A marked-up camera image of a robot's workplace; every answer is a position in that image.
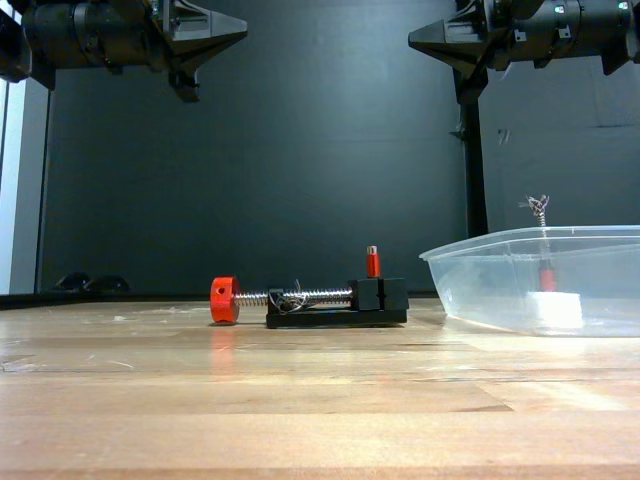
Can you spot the silver clamp screw with spring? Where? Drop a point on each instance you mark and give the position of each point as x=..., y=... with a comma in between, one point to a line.
x=250, y=298

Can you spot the clear plastic tub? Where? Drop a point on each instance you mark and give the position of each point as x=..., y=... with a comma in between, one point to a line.
x=475, y=290

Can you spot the red RCA socket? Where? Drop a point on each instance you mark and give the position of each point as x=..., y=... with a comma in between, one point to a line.
x=374, y=265

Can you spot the red round clamp knob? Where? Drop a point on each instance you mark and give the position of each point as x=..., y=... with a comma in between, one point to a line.
x=223, y=300

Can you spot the black clamp fixture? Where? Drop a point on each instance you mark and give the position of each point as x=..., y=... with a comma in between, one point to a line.
x=380, y=300

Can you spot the white foam block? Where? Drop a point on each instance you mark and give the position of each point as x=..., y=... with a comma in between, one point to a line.
x=552, y=310

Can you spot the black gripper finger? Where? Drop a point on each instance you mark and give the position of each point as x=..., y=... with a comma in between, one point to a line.
x=460, y=32
x=195, y=52
x=210, y=25
x=470, y=59

